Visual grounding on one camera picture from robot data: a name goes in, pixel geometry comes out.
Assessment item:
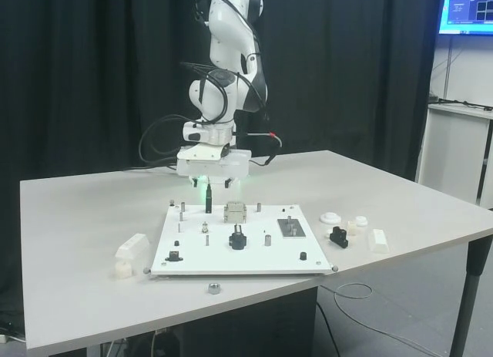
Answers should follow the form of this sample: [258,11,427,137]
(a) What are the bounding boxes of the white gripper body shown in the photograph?
[176,149,253,187]

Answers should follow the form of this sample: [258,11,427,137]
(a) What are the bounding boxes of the black waterproof plug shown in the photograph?
[228,224,247,251]

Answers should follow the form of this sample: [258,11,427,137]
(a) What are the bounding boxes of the white task board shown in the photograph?
[148,202,336,277]

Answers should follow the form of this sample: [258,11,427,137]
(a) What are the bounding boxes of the white holder with holes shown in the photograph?
[367,228,392,254]
[115,232,151,260]

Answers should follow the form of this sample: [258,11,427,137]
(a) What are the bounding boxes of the black D-SUB plug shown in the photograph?
[328,225,351,248]

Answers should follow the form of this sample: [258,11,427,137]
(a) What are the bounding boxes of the black curtains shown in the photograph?
[0,0,435,335]

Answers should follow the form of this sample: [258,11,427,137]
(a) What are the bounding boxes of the white cabinet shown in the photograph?
[415,100,493,210]

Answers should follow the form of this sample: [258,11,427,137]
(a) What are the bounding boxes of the black table leg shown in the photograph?
[450,237,485,357]

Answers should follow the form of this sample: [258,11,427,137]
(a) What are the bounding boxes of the blue screen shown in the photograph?
[438,0,493,36]

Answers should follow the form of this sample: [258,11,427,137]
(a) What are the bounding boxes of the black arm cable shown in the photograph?
[138,62,240,171]

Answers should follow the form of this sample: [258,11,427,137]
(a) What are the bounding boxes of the grey floor cable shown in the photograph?
[333,281,391,357]

